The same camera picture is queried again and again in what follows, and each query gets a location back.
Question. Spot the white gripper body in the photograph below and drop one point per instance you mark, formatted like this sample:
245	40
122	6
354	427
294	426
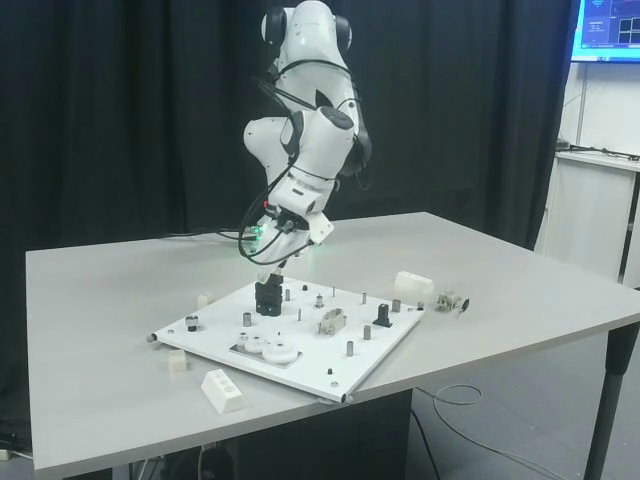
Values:
280	250

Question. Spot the black D-SUB plug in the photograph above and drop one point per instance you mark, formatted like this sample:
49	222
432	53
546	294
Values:
268	301

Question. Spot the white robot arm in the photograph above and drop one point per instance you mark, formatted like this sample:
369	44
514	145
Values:
310	130

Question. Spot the small white cube holder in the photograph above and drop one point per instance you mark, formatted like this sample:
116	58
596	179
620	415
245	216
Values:
204	300
178	361

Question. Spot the white small gear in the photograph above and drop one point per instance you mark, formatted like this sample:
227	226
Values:
243	338

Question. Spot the white medium gear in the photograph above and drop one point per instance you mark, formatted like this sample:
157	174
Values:
256	346

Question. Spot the white large gear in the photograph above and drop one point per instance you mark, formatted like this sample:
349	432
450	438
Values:
278	355

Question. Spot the white task board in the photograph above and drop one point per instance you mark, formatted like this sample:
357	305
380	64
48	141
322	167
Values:
310	360

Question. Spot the metal BNC plug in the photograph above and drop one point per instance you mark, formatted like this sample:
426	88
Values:
192	324

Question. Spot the black Ethernet plug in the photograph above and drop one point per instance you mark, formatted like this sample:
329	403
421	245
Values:
382	316

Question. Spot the metal square peg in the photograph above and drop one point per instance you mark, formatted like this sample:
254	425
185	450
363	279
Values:
397	305

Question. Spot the white holder block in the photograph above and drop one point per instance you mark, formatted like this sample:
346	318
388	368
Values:
412	286

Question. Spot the white holder with holes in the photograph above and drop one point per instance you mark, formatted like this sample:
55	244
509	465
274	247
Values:
224	391

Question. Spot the metal waterproof plug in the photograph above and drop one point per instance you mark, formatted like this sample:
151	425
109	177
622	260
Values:
445	304

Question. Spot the black curtain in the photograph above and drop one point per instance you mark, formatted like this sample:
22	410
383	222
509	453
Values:
125	115

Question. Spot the black box under table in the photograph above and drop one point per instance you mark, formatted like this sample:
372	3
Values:
370	440

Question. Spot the white cabinet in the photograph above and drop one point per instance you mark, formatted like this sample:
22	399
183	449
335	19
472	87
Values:
590	215

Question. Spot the grey table leg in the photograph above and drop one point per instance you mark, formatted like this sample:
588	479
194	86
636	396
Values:
612	390

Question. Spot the blue screen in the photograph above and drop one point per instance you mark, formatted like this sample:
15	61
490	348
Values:
607	30

